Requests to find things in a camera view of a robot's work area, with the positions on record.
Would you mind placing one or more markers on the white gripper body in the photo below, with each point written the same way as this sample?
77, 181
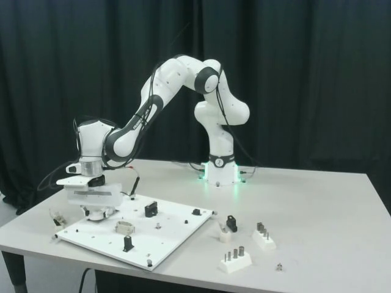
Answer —
94, 196

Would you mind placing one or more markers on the white large gear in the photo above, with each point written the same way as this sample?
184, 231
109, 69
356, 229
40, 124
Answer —
96, 216

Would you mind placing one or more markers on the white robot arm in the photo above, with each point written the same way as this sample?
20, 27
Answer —
232, 107

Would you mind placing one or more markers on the white medium gear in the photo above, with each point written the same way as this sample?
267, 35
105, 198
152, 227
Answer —
113, 210

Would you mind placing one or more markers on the black wrist band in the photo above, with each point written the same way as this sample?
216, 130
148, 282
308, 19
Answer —
97, 180

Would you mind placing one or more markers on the beige waterproof plug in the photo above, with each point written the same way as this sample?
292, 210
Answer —
61, 218

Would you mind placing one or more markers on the flat white mounting plate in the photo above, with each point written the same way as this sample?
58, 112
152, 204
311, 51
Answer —
71, 181

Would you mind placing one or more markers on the black Ethernet plug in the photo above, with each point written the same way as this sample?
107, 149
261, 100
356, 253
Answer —
56, 222

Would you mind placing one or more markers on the small white plug holder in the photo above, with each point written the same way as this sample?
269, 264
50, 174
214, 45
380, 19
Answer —
225, 238
58, 227

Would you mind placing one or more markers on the thin black rod red tag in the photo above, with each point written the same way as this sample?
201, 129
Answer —
135, 186

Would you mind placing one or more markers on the white task board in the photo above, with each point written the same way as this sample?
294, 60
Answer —
137, 238

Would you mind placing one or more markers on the black cabinet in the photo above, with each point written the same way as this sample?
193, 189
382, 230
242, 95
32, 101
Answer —
137, 284

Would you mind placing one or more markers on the black table leg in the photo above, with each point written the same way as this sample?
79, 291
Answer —
15, 271

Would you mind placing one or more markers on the silver USB plug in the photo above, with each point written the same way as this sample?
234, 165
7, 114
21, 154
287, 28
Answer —
223, 228

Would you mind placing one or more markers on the medium metal round peg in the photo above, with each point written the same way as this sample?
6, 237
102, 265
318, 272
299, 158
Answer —
236, 254

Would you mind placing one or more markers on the white round peg holder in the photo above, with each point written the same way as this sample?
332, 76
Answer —
235, 265

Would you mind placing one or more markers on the large metal round peg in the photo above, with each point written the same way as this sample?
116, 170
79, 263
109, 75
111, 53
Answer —
241, 251

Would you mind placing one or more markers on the large metal square peg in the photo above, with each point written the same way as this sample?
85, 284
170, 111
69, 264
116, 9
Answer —
260, 228

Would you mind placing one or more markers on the medium metal square peg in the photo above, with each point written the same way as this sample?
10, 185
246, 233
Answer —
264, 232

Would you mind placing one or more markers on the white square peg holder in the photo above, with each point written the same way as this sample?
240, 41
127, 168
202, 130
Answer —
264, 242

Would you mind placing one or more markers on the small metal square peg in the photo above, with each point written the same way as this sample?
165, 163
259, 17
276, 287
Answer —
268, 237

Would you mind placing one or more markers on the small metal bolt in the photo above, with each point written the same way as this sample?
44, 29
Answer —
278, 267

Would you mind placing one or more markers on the black curtain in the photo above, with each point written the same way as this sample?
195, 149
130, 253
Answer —
305, 76

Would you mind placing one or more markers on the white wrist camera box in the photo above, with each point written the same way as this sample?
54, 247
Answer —
72, 169

